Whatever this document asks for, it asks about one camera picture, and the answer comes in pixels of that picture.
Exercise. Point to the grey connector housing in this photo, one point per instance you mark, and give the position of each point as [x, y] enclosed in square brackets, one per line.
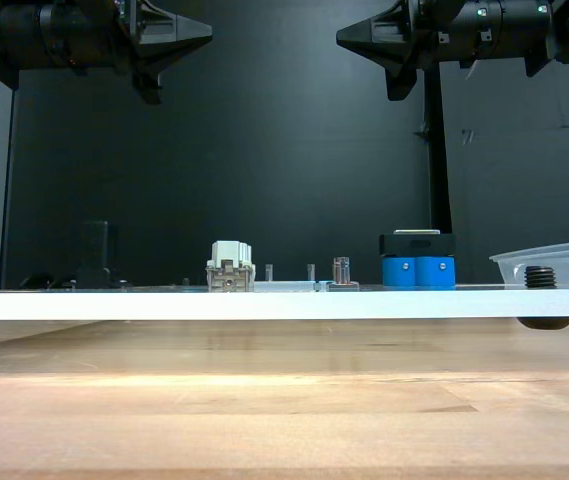
[229, 265]

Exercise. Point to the clear acrylic block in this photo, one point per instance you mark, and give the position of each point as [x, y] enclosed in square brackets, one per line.
[284, 286]

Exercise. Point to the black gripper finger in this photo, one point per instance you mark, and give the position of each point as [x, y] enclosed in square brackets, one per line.
[164, 57]
[164, 27]
[389, 27]
[394, 57]

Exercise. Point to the white taskboard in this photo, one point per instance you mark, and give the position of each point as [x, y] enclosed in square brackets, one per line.
[284, 305]

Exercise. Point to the black rubber foot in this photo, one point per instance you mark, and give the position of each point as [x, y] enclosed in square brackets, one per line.
[544, 324]

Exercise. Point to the small black clamp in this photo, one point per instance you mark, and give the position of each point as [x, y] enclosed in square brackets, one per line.
[96, 250]

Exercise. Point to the blue black connector mount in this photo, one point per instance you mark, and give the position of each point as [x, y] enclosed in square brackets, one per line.
[416, 272]

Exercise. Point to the small metal socket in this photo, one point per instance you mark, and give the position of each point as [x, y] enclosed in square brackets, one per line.
[342, 270]

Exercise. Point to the black pillar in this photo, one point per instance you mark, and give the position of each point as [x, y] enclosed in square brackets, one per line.
[436, 150]

